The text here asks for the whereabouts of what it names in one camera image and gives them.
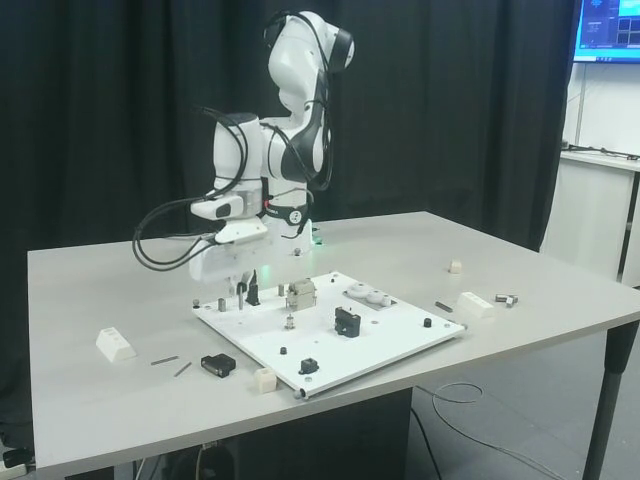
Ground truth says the white peg holder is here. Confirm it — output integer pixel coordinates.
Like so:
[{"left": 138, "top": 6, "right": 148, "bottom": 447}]
[
  {"left": 456, "top": 290, "right": 497, "bottom": 322},
  {"left": 95, "top": 326, "right": 139, "bottom": 363}
]

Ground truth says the white cabinet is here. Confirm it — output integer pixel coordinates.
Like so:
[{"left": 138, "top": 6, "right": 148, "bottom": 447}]
[{"left": 541, "top": 147, "right": 640, "bottom": 290}]

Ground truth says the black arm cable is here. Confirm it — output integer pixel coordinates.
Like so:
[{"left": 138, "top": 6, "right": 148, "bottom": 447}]
[
  {"left": 131, "top": 198, "right": 224, "bottom": 272},
  {"left": 263, "top": 9, "right": 335, "bottom": 194}
]

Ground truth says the black D-SUB plug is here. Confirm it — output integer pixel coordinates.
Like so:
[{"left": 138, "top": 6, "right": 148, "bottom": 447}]
[{"left": 200, "top": 353, "right": 238, "bottom": 377}]

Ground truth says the black table leg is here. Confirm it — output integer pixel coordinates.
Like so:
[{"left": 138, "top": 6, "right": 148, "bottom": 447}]
[{"left": 591, "top": 319, "right": 640, "bottom": 480}]

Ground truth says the white task board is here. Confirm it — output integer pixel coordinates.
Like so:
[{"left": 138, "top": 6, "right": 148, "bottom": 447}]
[{"left": 191, "top": 270, "right": 470, "bottom": 402}]

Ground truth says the blue screen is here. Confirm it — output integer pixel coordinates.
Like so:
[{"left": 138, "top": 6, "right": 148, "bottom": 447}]
[{"left": 571, "top": 0, "right": 640, "bottom": 64}]

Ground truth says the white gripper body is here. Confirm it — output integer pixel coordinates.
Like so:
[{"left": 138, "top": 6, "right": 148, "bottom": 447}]
[{"left": 188, "top": 237, "right": 275, "bottom": 287}]

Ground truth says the grey floor cable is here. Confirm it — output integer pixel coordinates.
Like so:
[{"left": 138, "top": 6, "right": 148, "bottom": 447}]
[{"left": 412, "top": 381, "right": 640, "bottom": 480}]

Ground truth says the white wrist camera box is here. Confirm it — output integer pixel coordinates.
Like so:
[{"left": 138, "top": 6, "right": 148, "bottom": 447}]
[{"left": 190, "top": 195, "right": 247, "bottom": 221}]

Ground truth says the black curtain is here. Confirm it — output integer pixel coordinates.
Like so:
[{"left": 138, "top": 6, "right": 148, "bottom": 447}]
[{"left": 0, "top": 0, "right": 589, "bottom": 454}]

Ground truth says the black cable on cabinet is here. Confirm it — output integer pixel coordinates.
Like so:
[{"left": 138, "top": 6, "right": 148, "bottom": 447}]
[{"left": 558, "top": 141, "right": 640, "bottom": 162}]

